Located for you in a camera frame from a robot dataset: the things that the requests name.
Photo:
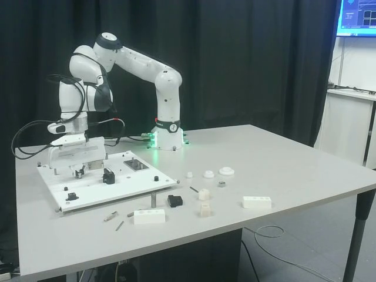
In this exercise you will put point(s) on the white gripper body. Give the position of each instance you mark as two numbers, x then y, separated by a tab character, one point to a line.
76	158

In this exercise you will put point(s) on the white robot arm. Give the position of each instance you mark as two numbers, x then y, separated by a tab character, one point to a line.
167	102

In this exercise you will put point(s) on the white task board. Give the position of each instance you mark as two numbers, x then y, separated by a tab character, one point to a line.
88	191

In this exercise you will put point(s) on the black USB plug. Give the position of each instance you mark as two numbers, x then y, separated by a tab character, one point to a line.
107	179

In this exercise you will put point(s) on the thin metal peg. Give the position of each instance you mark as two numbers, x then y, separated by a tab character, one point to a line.
119	226

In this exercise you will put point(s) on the metal round peg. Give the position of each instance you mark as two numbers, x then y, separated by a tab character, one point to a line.
153	199

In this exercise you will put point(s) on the white long holder block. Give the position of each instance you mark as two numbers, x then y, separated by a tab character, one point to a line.
149	216
256	202

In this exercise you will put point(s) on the black D-SUB plug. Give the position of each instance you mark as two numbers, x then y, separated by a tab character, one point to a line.
175	201

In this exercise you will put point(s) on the white small gear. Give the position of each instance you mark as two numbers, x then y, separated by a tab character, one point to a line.
189	174

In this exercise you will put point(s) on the thin dark pin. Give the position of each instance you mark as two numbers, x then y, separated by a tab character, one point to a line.
193	188

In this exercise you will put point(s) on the small white holder cube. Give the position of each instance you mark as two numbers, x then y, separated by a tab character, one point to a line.
203	194
205	210

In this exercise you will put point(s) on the white medium gear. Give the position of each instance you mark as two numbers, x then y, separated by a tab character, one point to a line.
208	174

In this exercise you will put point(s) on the white large gear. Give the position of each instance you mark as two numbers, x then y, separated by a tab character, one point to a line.
226	171

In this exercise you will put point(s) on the black curtains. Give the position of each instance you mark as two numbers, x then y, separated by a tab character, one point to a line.
235	58

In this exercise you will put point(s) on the white cabinet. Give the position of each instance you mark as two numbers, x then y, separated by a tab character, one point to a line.
346	126

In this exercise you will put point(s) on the dark grey table leg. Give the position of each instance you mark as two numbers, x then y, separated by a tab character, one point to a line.
357	235

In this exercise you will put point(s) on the blue screen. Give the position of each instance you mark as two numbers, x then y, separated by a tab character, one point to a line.
358	17

